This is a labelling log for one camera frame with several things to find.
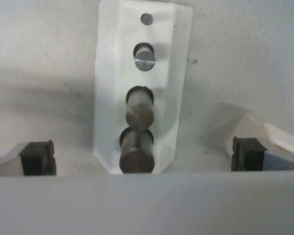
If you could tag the small metal round peg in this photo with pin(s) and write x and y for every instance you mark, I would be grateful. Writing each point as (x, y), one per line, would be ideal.
(144, 61)

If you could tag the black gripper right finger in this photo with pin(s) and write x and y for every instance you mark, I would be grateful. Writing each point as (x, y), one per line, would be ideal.
(247, 156)

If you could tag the medium metal round peg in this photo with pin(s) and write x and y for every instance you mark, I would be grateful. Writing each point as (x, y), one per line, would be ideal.
(139, 116)

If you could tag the tiny metal round peg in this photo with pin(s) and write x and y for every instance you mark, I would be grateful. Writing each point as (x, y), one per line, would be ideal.
(147, 19)

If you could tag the white long peg holder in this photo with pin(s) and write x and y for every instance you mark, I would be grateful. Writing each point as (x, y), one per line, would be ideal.
(107, 98)

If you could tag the large metal round peg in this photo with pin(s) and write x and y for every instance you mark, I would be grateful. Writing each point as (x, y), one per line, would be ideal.
(136, 160)

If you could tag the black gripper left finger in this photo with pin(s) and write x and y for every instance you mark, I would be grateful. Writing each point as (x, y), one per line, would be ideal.
(36, 159)

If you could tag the white square-hole holder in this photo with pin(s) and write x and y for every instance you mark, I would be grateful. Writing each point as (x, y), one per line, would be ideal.
(279, 134)

